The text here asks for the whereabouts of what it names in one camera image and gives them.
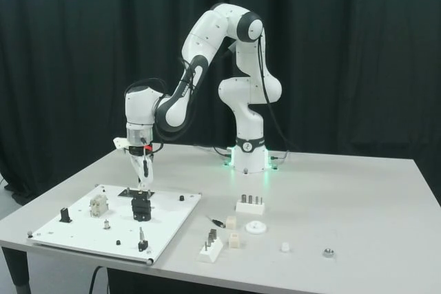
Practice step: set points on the white sloped peg holder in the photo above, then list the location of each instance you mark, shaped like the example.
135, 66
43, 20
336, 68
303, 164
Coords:
211, 252

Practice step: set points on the dark table leg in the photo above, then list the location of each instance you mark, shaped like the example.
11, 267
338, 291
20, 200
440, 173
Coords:
15, 270

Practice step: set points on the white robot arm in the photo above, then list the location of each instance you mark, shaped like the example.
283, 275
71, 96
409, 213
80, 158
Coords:
206, 32

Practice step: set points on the white task board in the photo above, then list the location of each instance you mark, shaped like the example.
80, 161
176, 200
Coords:
113, 232

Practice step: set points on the black curtain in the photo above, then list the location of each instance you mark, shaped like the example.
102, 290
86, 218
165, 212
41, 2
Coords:
86, 49

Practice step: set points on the black D-SUB plug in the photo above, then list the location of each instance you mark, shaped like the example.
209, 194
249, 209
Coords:
141, 208

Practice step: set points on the white large gear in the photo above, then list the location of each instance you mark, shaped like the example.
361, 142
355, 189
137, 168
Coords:
255, 228

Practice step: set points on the metal hex nut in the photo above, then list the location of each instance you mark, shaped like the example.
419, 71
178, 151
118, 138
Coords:
325, 252

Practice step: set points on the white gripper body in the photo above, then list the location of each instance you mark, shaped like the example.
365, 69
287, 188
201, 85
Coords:
142, 170

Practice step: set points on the white small gear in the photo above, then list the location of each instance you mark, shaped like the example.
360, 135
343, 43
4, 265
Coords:
284, 247

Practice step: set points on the medium metal peg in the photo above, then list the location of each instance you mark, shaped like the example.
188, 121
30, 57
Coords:
209, 239
250, 200

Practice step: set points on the thick metal peg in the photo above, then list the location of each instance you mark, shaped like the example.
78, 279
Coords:
243, 199
213, 233

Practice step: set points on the metal BNC plug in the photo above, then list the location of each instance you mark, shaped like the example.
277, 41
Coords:
107, 225

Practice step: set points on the black box under table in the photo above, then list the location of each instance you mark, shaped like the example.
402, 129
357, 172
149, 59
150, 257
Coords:
131, 283

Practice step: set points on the white long peg holder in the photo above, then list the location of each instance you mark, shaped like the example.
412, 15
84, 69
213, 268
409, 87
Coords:
250, 208

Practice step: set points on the flat white mounting plate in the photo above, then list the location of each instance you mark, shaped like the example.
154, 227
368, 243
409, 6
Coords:
120, 144

